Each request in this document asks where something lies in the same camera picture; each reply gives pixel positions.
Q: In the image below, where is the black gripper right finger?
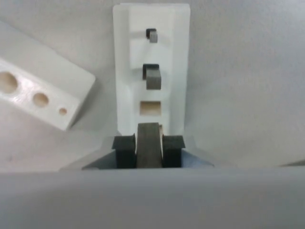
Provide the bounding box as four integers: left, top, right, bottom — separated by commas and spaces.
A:
163, 135, 214, 167

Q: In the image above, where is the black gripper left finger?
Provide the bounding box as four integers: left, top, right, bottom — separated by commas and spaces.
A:
82, 135, 137, 169

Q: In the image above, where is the large metal square peg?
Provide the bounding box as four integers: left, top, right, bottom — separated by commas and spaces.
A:
135, 122, 165, 167

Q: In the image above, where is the medium metal square peg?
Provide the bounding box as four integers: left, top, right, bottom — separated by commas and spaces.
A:
142, 63, 163, 91

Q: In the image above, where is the white square peg holder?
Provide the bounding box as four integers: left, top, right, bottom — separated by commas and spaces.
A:
61, 3, 200, 170

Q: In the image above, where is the small metal square peg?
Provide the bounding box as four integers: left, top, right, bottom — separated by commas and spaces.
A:
145, 28, 158, 44

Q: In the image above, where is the white round peg holder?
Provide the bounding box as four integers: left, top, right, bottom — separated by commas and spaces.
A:
0, 20, 96, 131

